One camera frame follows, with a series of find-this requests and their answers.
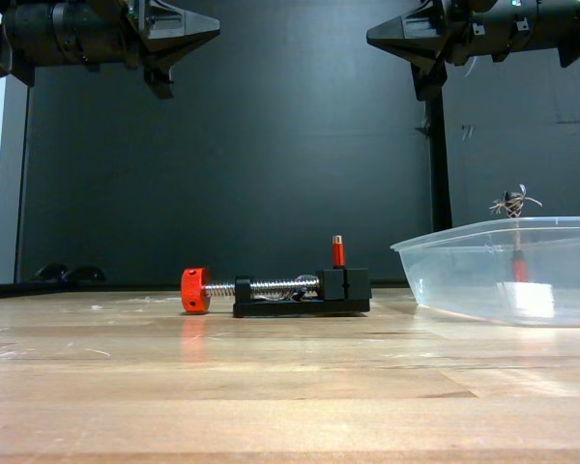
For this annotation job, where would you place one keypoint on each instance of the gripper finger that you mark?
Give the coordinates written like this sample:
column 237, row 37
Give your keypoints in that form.
column 171, row 50
column 200, row 25
column 425, row 55
column 406, row 31

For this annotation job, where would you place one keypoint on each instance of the black clamp hub red knob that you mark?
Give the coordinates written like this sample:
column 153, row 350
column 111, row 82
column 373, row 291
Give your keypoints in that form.
column 299, row 307

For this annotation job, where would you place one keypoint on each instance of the clear plastic tub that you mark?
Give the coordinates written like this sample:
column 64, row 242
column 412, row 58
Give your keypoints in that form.
column 444, row 280

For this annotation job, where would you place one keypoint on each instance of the black wall post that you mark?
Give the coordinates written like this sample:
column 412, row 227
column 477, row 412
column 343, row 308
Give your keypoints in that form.
column 441, row 169

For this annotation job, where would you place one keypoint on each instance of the black curved frame bracket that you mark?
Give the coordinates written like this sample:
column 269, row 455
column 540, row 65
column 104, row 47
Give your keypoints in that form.
column 52, row 271
column 88, row 273

